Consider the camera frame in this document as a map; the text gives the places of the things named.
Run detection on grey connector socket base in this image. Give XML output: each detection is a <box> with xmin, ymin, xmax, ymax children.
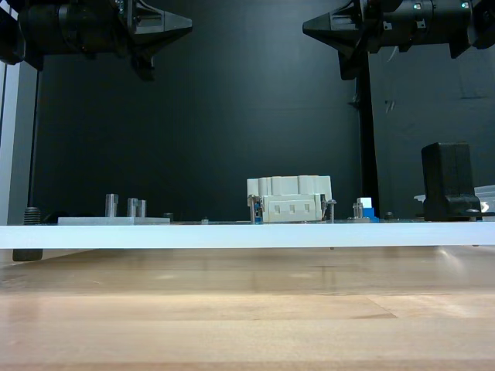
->
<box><xmin>247</xmin><ymin>175</ymin><xmax>338</xmax><ymax>224</ymax></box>

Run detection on grey metal plate with pegs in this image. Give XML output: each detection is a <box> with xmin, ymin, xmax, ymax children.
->
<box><xmin>57</xmin><ymin>192</ymin><xmax>172</xmax><ymax>225</ymax></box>

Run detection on black wall pillar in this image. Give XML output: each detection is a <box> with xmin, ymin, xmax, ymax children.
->
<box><xmin>347</xmin><ymin>49</ymin><xmax>383</xmax><ymax>220</ymax></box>

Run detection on black plastic connector housing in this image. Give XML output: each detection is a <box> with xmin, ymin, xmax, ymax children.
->
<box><xmin>420</xmin><ymin>141</ymin><xmax>483</xmax><ymax>222</ymax></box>

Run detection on small blue white connector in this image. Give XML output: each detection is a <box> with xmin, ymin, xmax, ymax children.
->
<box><xmin>357</xmin><ymin>196</ymin><xmax>379</xmax><ymax>223</ymax></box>

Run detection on white task board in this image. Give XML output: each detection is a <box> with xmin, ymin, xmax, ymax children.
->
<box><xmin>0</xmin><ymin>223</ymin><xmax>495</xmax><ymax>250</ymax></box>

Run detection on black board foot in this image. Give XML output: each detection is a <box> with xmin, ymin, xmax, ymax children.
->
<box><xmin>12</xmin><ymin>247</ymin><xmax>44</xmax><ymax>262</ymax></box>

